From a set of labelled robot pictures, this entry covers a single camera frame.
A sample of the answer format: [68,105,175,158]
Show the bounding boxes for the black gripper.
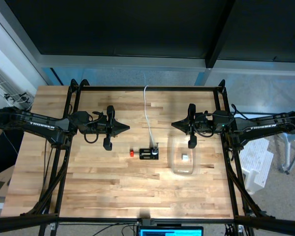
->
[88,106,130,151]
[171,103,214,150]

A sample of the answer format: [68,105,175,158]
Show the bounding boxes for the black clamp with red knob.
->
[129,147,160,161]

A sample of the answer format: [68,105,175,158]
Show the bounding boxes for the clear plastic tub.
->
[167,136,200,177]

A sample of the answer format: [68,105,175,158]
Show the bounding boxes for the white foam block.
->
[238,137,273,195]

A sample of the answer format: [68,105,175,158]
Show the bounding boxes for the grey metal stand leg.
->
[272,132,295,175]

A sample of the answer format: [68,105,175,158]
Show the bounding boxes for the blue laptop screen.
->
[137,226,204,236]

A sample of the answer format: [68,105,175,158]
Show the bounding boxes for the cardboard sheet with black patches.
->
[0,164,15,197]

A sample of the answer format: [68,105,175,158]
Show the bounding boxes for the black metal frame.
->
[0,78,295,236]

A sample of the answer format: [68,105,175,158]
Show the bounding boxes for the white receptacle cable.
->
[143,85,156,148]

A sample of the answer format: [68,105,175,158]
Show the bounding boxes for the black curved frame bracket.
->
[69,78,79,93]
[79,79,90,92]
[217,79,227,93]

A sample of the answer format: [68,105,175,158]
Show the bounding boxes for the black wall column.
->
[205,0,236,69]

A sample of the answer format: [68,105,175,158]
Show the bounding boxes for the black table-level camera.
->
[137,215,155,226]

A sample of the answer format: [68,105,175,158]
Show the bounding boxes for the tangled white and black cables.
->
[3,91,32,105]

